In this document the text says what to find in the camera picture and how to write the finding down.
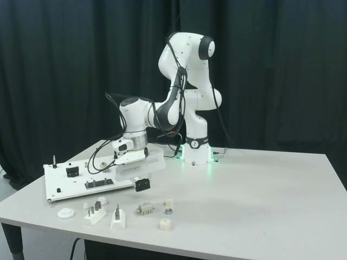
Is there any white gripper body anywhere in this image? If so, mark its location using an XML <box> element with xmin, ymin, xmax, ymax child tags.
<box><xmin>113</xmin><ymin>151</ymin><xmax>166</xmax><ymax>183</ymax></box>

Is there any black D-SUB plug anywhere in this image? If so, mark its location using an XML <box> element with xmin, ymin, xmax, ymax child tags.
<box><xmin>134</xmin><ymin>177</ymin><xmax>151</xmax><ymax>193</ymax></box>

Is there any white narrow peg holder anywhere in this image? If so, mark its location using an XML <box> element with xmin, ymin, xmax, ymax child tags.
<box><xmin>110</xmin><ymin>210</ymin><xmax>127</xmax><ymax>230</ymax></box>

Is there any white task board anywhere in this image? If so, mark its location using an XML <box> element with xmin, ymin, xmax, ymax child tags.
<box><xmin>43</xmin><ymin>158</ymin><xmax>138</xmax><ymax>203</ymax></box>

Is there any white wide peg holder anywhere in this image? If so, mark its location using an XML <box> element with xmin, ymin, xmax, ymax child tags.
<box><xmin>83</xmin><ymin>207</ymin><xmax>107</xmax><ymax>226</ymax></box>

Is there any white large gear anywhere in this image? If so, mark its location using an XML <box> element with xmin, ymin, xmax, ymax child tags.
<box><xmin>56</xmin><ymin>208</ymin><xmax>75</xmax><ymax>219</ymax></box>

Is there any black curtain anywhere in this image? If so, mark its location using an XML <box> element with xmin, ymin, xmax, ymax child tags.
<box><xmin>0</xmin><ymin>0</ymin><xmax>347</xmax><ymax>190</ymax></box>

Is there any dark table leg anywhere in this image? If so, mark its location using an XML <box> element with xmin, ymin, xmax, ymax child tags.
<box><xmin>1</xmin><ymin>222</ymin><xmax>22</xmax><ymax>260</ymax></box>

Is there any black camera cable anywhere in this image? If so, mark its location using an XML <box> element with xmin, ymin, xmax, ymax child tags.
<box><xmin>90</xmin><ymin>137</ymin><xmax>120</xmax><ymax>174</ymax></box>

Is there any black wrist loop cable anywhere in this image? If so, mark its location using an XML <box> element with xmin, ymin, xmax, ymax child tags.
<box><xmin>105</xmin><ymin>92</ymin><xmax>128</xmax><ymax>134</ymax></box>

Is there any black hanging cable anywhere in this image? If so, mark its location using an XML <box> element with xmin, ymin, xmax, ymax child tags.
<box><xmin>207</xmin><ymin>54</ymin><xmax>234</xmax><ymax>148</ymax></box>

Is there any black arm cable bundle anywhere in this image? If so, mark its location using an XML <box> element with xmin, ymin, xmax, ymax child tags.
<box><xmin>151</xmin><ymin>34</ymin><xmax>190</xmax><ymax>136</ymax></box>

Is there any black floor cable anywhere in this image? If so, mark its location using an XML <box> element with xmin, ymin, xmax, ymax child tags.
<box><xmin>70</xmin><ymin>237</ymin><xmax>83</xmax><ymax>260</ymax></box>

